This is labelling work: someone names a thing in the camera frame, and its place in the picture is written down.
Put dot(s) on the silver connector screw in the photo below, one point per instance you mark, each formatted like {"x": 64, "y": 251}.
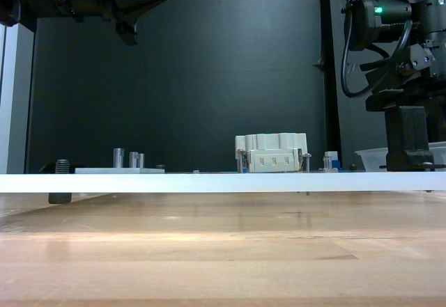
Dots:
{"x": 307, "y": 162}

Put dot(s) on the white task board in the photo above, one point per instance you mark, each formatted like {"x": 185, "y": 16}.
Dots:
{"x": 209, "y": 183}

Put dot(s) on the large blue connector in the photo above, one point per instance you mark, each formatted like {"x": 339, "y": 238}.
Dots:
{"x": 245, "y": 170}

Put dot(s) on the black wall post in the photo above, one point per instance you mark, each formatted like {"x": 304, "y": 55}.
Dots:
{"x": 331, "y": 94}

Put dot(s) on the small blue white connector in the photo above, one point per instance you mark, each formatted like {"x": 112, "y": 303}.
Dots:
{"x": 335, "y": 165}

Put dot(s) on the black USB socket housing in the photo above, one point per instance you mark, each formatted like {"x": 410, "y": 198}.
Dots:
{"x": 406, "y": 136}

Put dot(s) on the small silver metal socket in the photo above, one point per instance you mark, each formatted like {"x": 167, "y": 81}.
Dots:
{"x": 327, "y": 163}

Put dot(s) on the beige multi-pin connector housing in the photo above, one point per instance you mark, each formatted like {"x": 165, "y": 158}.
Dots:
{"x": 271, "y": 147}

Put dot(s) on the clear plastic tub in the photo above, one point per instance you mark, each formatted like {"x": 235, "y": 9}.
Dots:
{"x": 373, "y": 159}

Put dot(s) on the short silver metal peg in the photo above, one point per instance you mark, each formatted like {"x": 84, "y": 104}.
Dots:
{"x": 133, "y": 160}
{"x": 141, "y": 161}

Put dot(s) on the large black standoff bolt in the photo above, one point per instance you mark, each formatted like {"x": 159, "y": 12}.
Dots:
{"x": 62, "y": 166}

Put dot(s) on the grey metal plate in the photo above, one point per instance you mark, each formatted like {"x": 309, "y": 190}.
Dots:
{"x": 104, "y": 170}

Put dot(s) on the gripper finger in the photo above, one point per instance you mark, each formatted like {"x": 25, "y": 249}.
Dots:
{"x": 139, "y": 6}

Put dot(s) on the tall silver metal peg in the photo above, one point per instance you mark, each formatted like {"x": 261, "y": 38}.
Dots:
{"x": 118, "y": 157}

